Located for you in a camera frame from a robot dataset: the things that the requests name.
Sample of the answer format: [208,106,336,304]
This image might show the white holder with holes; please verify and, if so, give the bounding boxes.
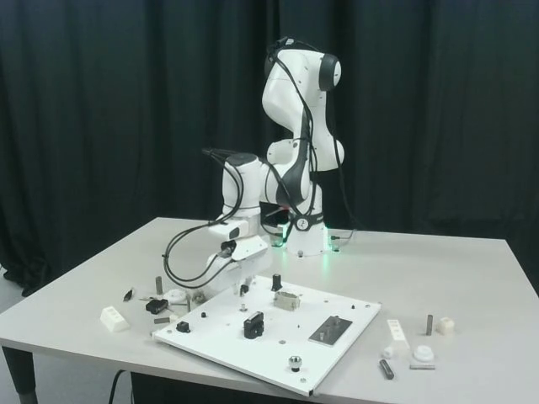
[387,318,411,352]
[99,306,130,334]

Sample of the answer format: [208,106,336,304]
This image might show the black looping wrist cable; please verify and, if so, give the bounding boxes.
[161,219,237,291]

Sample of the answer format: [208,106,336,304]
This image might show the white task board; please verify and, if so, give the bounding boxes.
[151,272,384,398]

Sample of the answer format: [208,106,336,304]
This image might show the black cable under table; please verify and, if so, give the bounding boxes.
[109,369,130,404]

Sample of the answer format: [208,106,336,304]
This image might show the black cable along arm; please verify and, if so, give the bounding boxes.
[263,36,323,237]

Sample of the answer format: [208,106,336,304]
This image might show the black curtains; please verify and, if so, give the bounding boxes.
[0,0,539,291]

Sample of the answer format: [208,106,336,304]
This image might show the black table leg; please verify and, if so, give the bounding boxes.
[0,345,35,404]

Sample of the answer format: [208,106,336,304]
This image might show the black cable behind arm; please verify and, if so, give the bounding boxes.
[327,83,360,246]

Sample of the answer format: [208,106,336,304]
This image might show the black D-SUB plug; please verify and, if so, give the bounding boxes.
[243,311,264,340]

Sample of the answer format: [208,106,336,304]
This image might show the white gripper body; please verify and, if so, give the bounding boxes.
[204,247,271,293]

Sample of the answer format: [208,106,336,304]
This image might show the white camera box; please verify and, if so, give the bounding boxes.
[208,223,251,242]

